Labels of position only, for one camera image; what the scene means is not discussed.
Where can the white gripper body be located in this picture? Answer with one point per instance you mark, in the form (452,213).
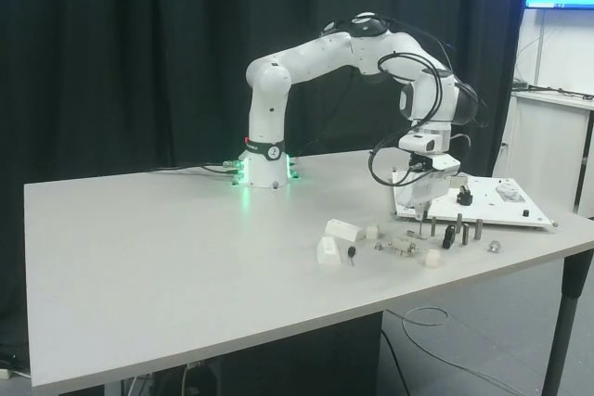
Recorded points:
(424,192)

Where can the thin metal round peg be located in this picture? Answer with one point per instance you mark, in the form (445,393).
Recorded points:
(419,227)

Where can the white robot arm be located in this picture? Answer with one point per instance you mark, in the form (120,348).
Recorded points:
(267,104)

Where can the metal square peg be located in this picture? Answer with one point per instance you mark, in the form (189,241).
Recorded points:
(478,229)
(464,235)

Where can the white peg holder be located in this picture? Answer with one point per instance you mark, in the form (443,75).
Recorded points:
(344,229)
(329,251)

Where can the black D-SUB plug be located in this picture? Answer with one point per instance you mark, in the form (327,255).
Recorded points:
(449,237)

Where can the silver metal plug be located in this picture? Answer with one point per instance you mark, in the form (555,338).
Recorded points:
(384,245)
(404,248)

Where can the small white holder cube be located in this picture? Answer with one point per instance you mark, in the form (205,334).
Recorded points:
(371,233)
(432,259)

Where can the white task board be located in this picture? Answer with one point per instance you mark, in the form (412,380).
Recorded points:
(492,213)

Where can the black USB plug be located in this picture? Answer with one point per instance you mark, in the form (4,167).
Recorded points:
(351,254)

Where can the white cabinet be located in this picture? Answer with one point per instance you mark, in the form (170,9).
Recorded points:
(547,155)

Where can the black table leg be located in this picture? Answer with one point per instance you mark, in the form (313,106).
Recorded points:
(572,322)

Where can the black curtain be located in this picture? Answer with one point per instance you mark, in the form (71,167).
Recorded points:
(116,43)

